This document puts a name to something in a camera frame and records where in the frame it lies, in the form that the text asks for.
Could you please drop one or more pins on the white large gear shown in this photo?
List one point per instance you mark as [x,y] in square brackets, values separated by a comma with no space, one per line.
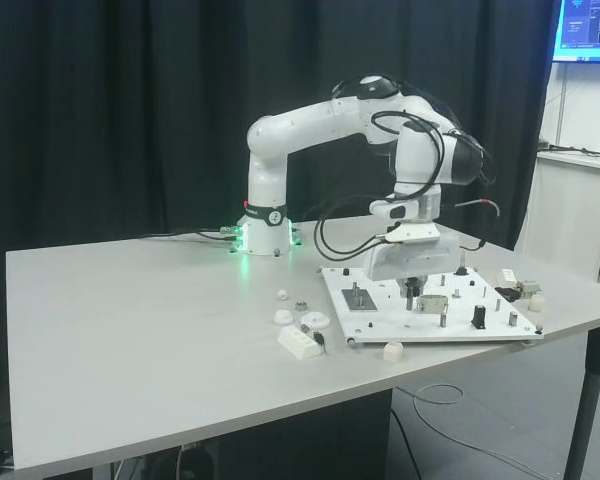
[313,320]

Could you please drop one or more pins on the white cabinet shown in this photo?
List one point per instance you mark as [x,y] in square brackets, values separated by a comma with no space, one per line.
[575,215]

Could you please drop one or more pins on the white Ethernet plug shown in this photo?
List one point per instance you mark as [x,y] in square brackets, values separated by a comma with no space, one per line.
[507,276]

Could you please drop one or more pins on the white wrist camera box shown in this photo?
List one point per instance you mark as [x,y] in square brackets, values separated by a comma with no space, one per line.
[395,210]

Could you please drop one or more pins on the blue screen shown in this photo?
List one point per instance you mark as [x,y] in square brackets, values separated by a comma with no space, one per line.
[587,27]

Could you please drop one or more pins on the white medium gear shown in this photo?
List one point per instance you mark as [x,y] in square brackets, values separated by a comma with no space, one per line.
[281,316]

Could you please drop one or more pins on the white small gear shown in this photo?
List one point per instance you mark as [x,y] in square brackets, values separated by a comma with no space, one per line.
[281,295]

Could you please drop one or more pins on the white small cube holder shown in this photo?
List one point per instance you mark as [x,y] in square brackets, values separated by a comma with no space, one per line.
[536,302]
[392,351]

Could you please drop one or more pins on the white task board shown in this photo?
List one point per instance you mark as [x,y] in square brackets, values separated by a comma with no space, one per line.
[375,320]

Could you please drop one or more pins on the black waterproof plug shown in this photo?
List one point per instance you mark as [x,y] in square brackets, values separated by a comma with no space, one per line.
[479,317]

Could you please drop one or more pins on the black curtains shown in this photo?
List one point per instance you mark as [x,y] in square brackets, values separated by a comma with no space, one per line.
[130,100]

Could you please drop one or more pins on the black table leg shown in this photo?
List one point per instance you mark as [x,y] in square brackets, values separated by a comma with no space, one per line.
[587,400]

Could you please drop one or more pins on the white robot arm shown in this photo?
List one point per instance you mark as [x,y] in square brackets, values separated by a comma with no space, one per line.
[305,120]

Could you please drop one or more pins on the black USB plug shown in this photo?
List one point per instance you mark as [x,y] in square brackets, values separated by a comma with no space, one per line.
[320,338]

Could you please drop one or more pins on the metal bolt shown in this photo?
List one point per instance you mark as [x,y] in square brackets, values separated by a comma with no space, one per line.
[298,303]

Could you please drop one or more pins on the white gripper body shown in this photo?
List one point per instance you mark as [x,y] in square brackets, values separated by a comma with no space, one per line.
[415,252]

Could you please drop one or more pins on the white long peg holder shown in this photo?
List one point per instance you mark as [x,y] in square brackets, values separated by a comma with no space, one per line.
[297,343]

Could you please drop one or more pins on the metal round peg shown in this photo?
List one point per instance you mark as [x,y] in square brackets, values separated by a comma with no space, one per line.
[444,320]
[409,303]

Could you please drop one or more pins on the metal square peg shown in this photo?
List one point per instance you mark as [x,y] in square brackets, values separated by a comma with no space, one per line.
[514,318]

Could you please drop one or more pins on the metal BNC plug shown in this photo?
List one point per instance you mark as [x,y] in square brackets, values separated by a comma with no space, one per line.
[463,267]

